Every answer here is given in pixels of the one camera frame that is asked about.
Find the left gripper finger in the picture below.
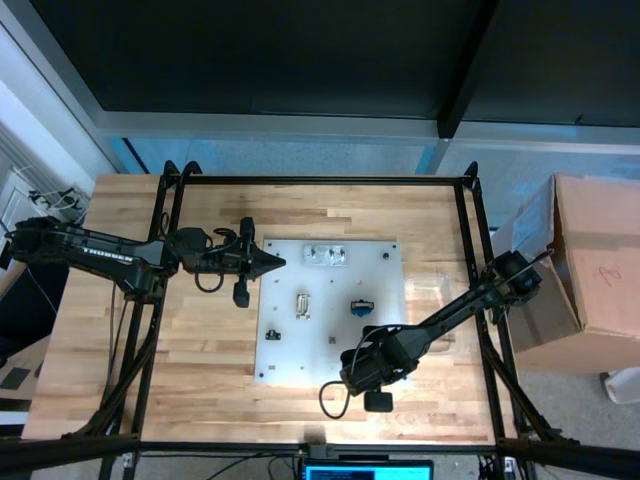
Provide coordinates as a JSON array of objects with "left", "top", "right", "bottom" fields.
[
  {"left": 256, "top": 261, "right": 287, "bottom": 282},
  {"left": 256, "top": 243, "right": 288, "bottom": 263}
]

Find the cardboard box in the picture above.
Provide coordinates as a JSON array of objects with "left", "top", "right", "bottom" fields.
[{"left": 491, "top": 172, "right": 640, "bottom": 376}]

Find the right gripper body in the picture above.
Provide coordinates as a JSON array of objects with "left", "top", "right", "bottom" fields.
[{"left": 339, "top": 334, "right": 421, "bottom": 398}]

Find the black frame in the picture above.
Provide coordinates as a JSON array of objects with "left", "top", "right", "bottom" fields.
[{"left": 0, "top": 159, "right": 640, "bottom": 480}]

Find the blue screen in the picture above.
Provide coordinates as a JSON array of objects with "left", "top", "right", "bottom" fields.
[{"left": 298, "top": 459, "right": 435, "bottom": 480}]

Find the clear plastic container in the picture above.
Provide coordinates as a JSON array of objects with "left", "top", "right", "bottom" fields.
[{"left": 405, "top": 272, "right": 457, "bottom": 354}]

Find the white task board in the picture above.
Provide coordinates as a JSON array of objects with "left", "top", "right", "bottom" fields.
[{"left": 254, "top": 238, "right": 410, "bottom": 384}]

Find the steel block with pegs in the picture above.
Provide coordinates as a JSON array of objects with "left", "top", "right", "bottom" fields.
[{"left": 301, "top": 243, "right": 348, "bottom": 269}]

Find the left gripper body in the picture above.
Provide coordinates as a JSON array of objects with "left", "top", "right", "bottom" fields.
[{"left": 219, "top": 217, "right": 262, "bottom": 284}]

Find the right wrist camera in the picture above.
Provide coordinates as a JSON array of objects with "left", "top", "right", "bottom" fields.
[{"left": 363, "top": 390, "right": 395, "bottom": 414}]

